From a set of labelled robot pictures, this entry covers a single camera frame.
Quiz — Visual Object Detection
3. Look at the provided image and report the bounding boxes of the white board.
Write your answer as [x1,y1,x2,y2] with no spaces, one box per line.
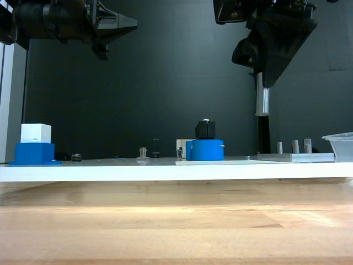
[0,158,353,183]

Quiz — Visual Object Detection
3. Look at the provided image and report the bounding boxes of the blue square mount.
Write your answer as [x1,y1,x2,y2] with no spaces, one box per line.
[8,142,62,166]

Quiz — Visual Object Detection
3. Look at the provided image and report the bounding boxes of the silver metal cylinder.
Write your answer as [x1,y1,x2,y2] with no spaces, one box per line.
[255,71,270,116]

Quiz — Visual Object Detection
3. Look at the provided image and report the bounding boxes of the black metal frame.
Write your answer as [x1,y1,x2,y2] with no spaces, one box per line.
[256,115,270,154]

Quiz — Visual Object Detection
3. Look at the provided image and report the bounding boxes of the black clamp block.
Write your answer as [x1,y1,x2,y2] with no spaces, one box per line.
[195,118,216,140]

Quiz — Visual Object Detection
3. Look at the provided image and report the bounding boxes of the white cube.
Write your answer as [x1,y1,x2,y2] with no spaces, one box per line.
[20,123,52,144]

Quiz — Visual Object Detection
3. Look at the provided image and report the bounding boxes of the beige connector housing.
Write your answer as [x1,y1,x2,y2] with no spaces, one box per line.
[175,139,191,160]

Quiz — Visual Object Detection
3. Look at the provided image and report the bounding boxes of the grey aluminium bar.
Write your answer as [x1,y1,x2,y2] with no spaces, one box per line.
[256,152,335,163]

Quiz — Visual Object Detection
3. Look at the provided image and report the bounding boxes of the blue round holder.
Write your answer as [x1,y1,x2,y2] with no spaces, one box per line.
[186,139,225,161]

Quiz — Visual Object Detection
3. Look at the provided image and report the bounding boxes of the clear plastic tub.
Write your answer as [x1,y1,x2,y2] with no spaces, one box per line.
[322,131,353,163]

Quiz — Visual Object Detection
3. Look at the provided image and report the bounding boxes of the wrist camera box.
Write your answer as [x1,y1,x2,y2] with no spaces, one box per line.
[212,0,257,25]

